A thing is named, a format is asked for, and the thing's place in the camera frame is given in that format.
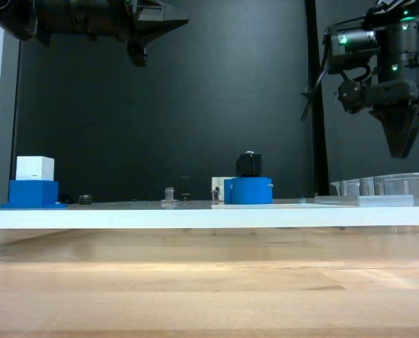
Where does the clear plastic tub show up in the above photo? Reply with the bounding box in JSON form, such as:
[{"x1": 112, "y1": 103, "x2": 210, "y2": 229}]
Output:
[{"x1": 330, "y1": 171, "x2": 419, "y2": 198}]

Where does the white taskboard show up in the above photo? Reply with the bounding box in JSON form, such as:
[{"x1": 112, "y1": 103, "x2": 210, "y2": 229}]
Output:
[{"x1": 0, "y1": 200, "x2": 419, "y2": 230}]

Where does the grey metal block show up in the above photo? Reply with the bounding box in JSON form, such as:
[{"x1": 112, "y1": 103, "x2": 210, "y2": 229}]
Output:
[{"x1": 351, "y1": 194, "x2": 415, "y2": 208}]

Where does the black clamp block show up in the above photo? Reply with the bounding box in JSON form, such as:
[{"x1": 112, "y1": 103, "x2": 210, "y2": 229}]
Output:
[{"x1": 236, "y1": 150, "x2": 262, "y2": 177}]

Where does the white cube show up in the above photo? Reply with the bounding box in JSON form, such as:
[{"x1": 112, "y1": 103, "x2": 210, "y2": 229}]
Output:
[{"x1": 16, "y1": 156, "x2": 56, "y2": 183}]

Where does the beige connector housing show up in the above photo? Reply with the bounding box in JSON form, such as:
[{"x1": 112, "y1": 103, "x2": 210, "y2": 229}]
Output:
[{"x1": 211, "y1": 177, "x2": 231, "y2": 204}]

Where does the blue round holder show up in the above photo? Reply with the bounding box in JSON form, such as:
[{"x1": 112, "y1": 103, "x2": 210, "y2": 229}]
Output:
[{"x1": 224, "y1": 177, "x2": 274, "y2": 205}]

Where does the blue square base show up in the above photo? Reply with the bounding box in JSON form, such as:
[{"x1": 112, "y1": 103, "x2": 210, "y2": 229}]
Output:
[{"x1": 0, "y1": 180, "x2": 68, "y2": 209}]

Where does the black aluminium frame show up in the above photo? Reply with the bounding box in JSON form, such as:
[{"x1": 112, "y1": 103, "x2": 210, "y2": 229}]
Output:
[{"x1": 305, "y1": 0, "x2": 329, "y2": 198}]

